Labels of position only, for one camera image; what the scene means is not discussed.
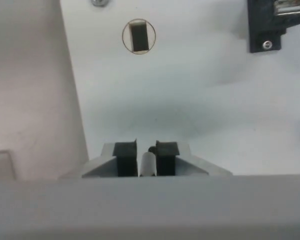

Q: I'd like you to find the metal round peg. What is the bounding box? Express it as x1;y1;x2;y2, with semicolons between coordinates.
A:
139;152;157;177

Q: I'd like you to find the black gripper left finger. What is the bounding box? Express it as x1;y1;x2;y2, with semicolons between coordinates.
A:
81;137;140;179

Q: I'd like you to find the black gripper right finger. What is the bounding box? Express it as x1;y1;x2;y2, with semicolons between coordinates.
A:
154;139;233;177

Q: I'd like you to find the white task board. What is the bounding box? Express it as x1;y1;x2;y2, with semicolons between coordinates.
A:
59;0;300;177

